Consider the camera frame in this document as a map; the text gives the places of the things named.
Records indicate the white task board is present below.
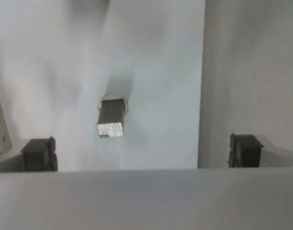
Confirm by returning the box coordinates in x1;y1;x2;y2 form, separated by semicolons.
0;0;206;173

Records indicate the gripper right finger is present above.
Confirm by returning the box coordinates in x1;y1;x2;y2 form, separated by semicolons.
228;133;293;169

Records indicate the metal square peg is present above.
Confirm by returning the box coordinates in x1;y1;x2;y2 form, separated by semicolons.
96;98;127;139

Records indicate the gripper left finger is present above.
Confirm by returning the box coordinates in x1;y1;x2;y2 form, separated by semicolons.
0;136;59;173

